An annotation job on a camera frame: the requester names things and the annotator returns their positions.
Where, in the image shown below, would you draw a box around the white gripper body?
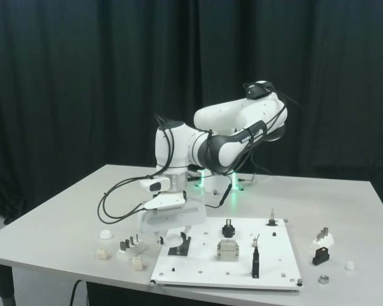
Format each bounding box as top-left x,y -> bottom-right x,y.
137,200 -> 208,235

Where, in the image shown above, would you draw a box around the white mounting plate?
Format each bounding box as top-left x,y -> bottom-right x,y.
145,192 -> 186,212

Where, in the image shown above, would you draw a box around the white task board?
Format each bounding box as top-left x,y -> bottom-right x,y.
149,215 -> 303,286

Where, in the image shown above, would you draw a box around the white four-peg holder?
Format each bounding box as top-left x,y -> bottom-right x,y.
116,241 -> 147,261

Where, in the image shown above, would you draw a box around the black BNC plug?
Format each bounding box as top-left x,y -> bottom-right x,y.
222,219 -> 236,238

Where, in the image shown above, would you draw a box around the black USB plug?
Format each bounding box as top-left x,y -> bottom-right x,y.
251,248 -> 262,279

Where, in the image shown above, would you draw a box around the white three-peg holder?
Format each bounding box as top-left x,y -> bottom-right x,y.
308,234 -> 335,251

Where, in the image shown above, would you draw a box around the black D-SUB plug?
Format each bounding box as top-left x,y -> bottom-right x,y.
312,247 -> 330,266

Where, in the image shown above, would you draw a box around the black table leg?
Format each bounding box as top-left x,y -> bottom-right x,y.
0,261 -> 13,306

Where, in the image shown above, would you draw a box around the black curtains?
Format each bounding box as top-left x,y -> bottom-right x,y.
0,0 -> 383,226

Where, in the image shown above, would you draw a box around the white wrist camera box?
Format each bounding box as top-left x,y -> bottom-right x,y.
139,177 -> 172,194

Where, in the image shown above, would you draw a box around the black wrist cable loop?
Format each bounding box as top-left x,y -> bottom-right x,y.
97,171 -> 167,226

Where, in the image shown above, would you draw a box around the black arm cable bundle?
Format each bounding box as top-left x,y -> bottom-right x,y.
154,81 -> 304,175

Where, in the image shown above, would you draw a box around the black base cable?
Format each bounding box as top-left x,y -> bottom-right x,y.
239,145 -> 274,184

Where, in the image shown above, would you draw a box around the black floor cable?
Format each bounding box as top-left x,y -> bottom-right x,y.
70,279 -> 86,306

